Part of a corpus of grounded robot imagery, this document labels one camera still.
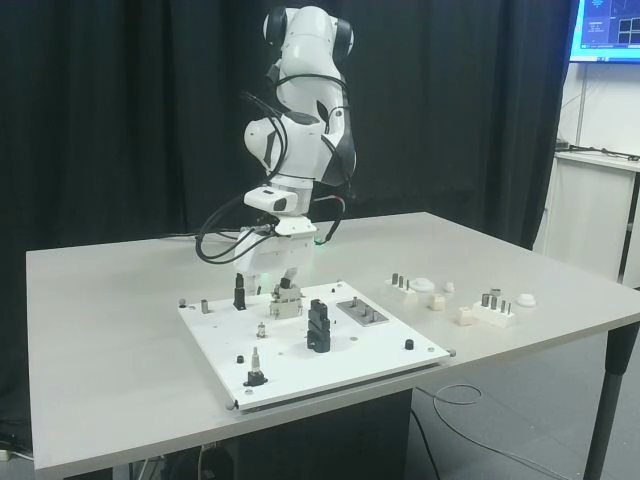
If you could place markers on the black curtain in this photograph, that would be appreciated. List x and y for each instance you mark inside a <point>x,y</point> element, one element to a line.
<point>125,125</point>

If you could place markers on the black D-SUB plug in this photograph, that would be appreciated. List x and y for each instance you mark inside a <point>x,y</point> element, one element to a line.
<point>317,325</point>

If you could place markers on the black cabinet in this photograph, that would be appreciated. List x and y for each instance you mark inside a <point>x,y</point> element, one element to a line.
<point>325,440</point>

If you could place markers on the blue screen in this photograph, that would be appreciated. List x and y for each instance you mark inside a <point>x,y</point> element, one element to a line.
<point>605,30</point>

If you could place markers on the silver plug with black base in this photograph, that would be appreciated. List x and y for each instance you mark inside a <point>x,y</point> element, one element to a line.
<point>255,377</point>

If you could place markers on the white small gear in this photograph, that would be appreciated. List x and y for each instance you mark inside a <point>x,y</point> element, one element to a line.
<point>449,288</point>

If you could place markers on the white medium gear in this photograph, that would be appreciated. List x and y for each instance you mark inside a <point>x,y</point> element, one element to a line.
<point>525,301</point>

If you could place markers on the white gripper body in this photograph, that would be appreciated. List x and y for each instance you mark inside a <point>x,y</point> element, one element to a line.
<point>280,255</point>

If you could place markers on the white task board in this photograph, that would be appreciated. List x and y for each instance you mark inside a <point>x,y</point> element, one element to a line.
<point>280,370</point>

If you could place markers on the small white cube holder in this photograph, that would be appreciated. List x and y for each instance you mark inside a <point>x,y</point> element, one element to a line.
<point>437,302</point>
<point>465,317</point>

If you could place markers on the white peg holder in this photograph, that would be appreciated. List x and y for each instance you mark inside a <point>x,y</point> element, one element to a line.
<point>495,320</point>
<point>397,296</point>

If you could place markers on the white power strip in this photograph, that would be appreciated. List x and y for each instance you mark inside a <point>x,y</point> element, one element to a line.
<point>4,455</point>

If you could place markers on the dark table leg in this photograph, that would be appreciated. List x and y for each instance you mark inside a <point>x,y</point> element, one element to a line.
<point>607,400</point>

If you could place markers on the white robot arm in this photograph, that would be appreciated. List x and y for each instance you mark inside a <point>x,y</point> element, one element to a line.
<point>305,50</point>

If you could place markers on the white large gear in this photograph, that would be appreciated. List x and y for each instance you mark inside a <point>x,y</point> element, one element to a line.
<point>424,286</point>

